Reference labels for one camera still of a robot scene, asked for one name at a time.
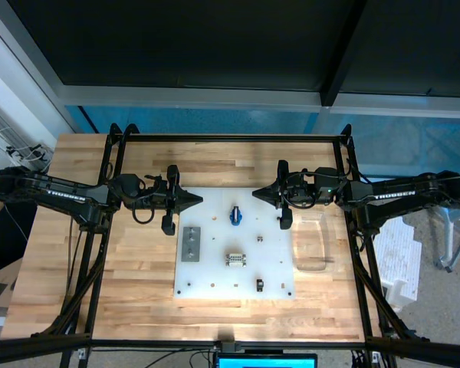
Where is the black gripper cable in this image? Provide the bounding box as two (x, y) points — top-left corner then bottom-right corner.
(281, 169), (319, 210)

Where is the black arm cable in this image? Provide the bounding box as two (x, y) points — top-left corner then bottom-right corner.
(131, 174), (166, 225)

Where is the white foam block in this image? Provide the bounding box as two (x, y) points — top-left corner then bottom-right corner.
(373, 220), (422, 314)

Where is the beige HAN10E connector insert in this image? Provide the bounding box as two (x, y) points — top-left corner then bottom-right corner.
(225, 251), (248, 268)

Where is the silver metal stand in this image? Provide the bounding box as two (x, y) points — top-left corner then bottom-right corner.
(431, 202), (460, 274)

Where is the white task board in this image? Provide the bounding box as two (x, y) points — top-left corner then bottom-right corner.
(174, 186), (296, 300)

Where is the small black table camera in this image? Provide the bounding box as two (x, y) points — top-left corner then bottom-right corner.
(218, 335), (238, 352)

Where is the cardboard box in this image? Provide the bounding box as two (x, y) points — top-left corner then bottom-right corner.
(0, 256), (24, 307)

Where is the grey metal block with posts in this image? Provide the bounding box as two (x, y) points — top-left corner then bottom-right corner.
(180, 225), (202, 263)

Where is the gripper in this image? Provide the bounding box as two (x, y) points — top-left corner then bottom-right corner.
(145, 165), (203, 235)
(251, 159), (316, 231)

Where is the black right shoulder cable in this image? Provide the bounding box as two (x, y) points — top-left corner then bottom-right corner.
(344, 155), (373, 184)

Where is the blue laptop screen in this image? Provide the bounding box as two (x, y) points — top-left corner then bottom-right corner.
(214, 352), (318, 368)

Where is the white cable bundle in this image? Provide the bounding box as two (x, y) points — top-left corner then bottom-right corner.
(0, 128), (51, 164)

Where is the blue round socket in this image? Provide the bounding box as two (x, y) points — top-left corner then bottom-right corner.
(227, 205), (244, 227)

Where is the black metal frame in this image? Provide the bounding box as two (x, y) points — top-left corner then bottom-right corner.
(0, 122), (460, 368)

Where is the clear plastic tub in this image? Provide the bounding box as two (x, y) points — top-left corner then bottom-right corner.
(293, 218), (337, 275)

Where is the black wall post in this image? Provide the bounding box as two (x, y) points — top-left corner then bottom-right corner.
(320, 0), (369, 107)

